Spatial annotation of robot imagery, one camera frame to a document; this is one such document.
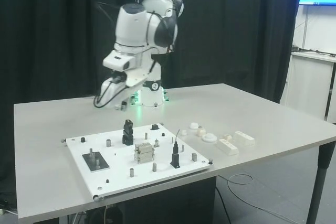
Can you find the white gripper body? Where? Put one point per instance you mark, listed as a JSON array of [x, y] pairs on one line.
[[113, 95]]

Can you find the small dark metal bolt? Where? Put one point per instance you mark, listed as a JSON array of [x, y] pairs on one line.
[[123, 105]]

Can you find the flat white mounting plate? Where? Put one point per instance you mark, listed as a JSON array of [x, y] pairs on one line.
[[136, 79]]

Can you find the black D-SUB plug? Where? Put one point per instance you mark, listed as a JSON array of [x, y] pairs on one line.
[[127, 136]]

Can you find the metal round peg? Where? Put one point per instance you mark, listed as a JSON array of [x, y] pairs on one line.
[[131, 172], [107, 143]]

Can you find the beige rectangular plug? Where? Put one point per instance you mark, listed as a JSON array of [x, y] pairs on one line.
[[144, 152]]

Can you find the metal BNC plug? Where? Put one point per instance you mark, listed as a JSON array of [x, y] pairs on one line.
[[157, 143]]

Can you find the white task board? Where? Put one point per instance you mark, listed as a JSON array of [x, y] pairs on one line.
[[118, 161]]

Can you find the white small gear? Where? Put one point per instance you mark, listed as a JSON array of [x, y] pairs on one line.
[[184, 132]]

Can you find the metal square peg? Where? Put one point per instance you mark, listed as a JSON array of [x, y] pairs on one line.
[[154, 168], [194, 157]]

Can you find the white medium gear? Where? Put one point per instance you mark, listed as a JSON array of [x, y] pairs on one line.
[[194, 126]]

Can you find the black curtain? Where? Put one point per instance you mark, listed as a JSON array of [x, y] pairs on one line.
[[52, 24]]

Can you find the small white holder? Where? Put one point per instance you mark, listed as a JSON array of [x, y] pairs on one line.
[[201, 131], [227, 137]]

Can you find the white large gear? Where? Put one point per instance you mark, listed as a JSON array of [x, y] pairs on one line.
[[209, 137]]

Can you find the long white peg holder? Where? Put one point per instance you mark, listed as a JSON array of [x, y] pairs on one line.
[[228, 147], [244, 138]]

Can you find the black table leg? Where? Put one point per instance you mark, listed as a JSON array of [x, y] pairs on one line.
[[319, 182]]

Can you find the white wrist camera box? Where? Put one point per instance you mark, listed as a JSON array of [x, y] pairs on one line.
[[116, 61]]

